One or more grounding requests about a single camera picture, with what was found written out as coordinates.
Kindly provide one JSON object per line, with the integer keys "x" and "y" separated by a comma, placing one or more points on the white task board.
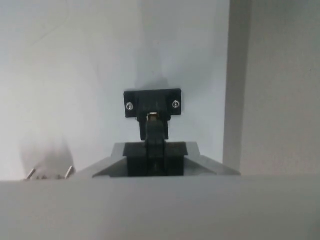
{"x": 62, "y": 75}

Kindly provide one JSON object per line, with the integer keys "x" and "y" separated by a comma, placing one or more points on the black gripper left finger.
{"x": 135, "y": 160}

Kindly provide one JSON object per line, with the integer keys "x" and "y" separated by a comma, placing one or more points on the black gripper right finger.
{"x": 175, "y": 160}

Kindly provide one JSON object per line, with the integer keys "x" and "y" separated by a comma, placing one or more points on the black USB plug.
{"x": 155, "y": 135}

